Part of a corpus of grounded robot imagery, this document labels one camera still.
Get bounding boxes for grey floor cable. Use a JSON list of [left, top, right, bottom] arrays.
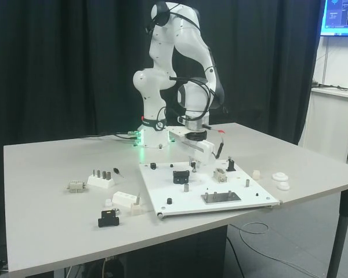
[[239, 221, 334, 267]]

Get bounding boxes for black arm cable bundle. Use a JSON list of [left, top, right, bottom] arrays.
[[144, 2, 229, 115]]

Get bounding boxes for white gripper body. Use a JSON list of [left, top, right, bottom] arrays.
[[183, 140, 215, 162]]

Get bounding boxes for white task board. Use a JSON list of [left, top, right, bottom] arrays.
[[139, 158, 281, 221]]

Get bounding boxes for black table leg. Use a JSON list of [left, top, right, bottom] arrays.
[[327, 185, 348, 278]]

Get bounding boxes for white large gear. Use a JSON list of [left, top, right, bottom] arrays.
[[271, 171, 289, 183]]

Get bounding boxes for black floor cable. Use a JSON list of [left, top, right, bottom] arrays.
[[227, 236, 246, 278]]

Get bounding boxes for black curtain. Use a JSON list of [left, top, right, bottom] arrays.
[[0, 0, 325, 261]]

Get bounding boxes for black base cable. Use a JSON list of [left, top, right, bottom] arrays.
[[84, 131, 140, 140]]

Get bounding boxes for small white holder with peg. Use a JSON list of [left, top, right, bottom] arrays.
[[130, 194, 142, 215]]

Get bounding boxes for white peg holder block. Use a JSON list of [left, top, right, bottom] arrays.
[[86, 173, 117, 189]]

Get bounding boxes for white cabinet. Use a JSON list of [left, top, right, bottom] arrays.
[[303, 86, 348, 169]]

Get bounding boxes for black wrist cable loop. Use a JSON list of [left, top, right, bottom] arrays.
[[157, 75, 219, 131]]

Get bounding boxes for black D-SUB plug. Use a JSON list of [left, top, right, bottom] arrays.
[[97, 208, 121, 228]]

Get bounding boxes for black box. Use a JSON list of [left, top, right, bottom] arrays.
[[115, 224, 229, 278]]

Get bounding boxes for long white holder block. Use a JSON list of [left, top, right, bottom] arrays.
[[112, 191, 137, 208]]

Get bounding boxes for beige waterproof plug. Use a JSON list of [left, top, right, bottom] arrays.
[[67, 180, 85, 192]]

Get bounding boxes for blue screen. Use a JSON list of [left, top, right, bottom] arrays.
[[320, 0, 348, 38]]

